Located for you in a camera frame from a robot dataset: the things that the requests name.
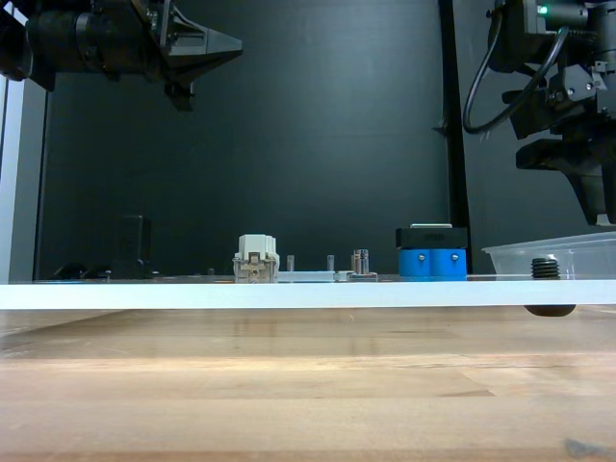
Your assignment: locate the clear plastic tub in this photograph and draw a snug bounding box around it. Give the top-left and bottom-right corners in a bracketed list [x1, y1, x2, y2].
[480, 230, 616, 280]

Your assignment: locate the black threaded stud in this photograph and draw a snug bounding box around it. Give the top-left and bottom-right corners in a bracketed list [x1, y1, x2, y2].
[530, 257, 563, 281]

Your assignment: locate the black round foot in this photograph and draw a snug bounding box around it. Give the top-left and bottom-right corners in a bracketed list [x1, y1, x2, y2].
[524, 304, 578, 318]

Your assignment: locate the black block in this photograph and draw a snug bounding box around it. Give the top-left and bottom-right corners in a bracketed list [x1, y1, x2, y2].
[396, 227, 470, 250]

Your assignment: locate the black plug housing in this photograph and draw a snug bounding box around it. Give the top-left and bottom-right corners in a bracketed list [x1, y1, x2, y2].
[115, 215, 155, 280]

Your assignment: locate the beige connector housing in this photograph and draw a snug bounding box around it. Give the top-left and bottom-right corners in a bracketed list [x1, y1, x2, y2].
[233, 234, 281, 285]

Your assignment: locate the pale aluminium bar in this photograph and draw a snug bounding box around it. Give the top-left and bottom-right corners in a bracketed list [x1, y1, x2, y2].
[277, 270, 338, 284]

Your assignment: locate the white board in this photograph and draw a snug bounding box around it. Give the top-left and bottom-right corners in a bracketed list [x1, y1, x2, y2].
[0, 276, 616, 312]

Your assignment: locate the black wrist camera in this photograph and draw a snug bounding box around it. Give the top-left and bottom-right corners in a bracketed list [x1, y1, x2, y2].
[502, 89, 562, 141]

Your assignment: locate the black looped cable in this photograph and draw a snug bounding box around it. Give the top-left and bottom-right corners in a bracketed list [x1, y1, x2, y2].
[462, 9, 570, 135]

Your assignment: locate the black vertical post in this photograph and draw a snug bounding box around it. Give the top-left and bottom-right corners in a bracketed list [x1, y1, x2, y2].
[437, 0, 472, 280]

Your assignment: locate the blue clamp mount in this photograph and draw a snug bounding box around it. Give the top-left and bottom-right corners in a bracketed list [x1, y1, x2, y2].
[398, 247, 469, 281]

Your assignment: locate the pale window frame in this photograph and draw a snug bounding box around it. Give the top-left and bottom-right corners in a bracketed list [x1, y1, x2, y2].
[0, 76, 47, 283]

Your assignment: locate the silver metal post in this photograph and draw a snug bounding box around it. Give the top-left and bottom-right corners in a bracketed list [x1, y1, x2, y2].
[348, 248, 381, 283]

